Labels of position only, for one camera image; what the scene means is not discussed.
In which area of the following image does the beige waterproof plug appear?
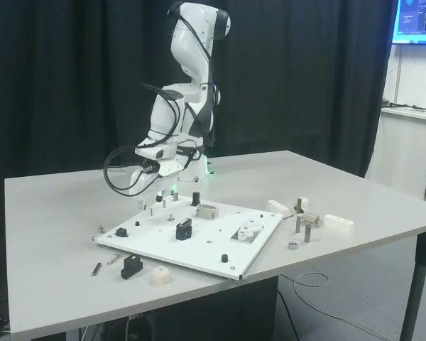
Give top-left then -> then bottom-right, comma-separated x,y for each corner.
301,211 -> 323,228

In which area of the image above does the black curtain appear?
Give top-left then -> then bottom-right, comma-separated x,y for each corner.
0,0 -> 400,320

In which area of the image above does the blue screen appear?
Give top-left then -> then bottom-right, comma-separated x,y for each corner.
390,0 -> 426,46

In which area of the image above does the black looped cable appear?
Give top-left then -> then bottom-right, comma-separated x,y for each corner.
104,144 -> 153,197

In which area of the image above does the grey floor cable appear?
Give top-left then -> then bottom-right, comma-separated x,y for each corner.
293,271 -> 345,341

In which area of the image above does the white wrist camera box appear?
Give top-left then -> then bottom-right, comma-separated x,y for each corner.
134,144 -> 164,161

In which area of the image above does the white cabinet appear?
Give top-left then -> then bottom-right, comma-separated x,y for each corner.
367,104 -> 426,206

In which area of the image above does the black D-SUB plug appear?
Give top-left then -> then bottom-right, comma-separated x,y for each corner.
119,254 -> 143,280

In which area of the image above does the long white holder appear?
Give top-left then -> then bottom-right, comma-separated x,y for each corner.
266,199 -> 291,216
322,214 -> 356,232

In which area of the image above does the black elbow cable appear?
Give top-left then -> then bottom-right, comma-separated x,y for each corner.
140,83 -> 190,144

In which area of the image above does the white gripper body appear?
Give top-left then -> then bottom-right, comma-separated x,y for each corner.
128,166 -> 166,197

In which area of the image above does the dark table leg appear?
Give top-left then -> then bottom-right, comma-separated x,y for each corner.
405,234 -> 426,341

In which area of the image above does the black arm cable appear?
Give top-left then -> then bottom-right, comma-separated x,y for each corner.
173,1 -> 218,150

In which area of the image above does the white task board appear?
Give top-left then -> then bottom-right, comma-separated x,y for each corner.
90,191 -> 284,281

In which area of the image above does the black box under table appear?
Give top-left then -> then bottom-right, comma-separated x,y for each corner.
67,275 -> 280,341

